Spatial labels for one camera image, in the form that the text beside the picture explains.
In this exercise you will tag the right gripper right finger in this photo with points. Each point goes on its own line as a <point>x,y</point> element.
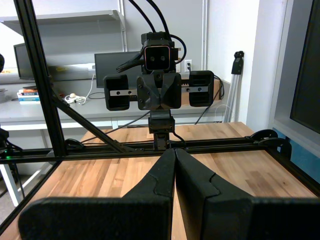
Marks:
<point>250,220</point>

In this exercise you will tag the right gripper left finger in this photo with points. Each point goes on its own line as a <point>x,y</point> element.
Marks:
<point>100,217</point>

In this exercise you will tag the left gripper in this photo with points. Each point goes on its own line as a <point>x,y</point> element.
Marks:
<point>116,102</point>

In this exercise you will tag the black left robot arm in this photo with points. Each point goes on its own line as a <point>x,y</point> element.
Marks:
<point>161,125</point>

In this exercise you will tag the black computer monitor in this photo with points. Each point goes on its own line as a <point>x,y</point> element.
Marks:
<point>115,67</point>
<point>22,62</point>

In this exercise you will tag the folded grey tripod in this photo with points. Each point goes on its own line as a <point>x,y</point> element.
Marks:
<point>237,66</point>

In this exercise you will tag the white table leg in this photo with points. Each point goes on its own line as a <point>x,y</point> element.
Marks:
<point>10,185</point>

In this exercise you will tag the black device with green light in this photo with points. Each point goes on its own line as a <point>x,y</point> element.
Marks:
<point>5,142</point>

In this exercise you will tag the white office desk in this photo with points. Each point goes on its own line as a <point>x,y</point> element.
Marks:
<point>30,111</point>

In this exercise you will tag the stack of books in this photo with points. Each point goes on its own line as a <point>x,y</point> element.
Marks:
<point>28,97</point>

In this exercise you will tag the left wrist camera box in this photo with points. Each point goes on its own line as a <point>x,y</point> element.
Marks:
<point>157,58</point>

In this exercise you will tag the black frame corner bracket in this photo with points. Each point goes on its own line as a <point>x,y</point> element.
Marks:
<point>265,133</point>
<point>285,147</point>
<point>72,143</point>

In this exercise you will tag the black aluminium table frame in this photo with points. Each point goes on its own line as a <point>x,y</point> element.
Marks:
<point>37,75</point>

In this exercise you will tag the grey wall shelf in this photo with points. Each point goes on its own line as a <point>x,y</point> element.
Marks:
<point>62,18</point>

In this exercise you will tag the large dark wall screen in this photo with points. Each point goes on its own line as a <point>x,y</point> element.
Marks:
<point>307,75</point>

